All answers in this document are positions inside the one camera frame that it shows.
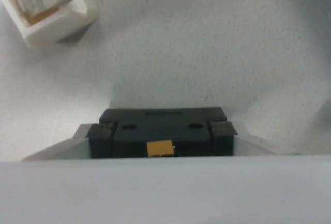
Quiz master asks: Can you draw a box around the white plug holder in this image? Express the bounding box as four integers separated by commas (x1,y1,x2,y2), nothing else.
0,0,100,49

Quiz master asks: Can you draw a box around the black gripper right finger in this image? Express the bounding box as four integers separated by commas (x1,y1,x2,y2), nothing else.
208,121,302,158

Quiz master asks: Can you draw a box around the black D-SUB plug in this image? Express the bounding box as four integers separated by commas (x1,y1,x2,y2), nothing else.
99,107,228,159

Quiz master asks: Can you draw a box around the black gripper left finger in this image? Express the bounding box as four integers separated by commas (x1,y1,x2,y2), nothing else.
22,122,116,161

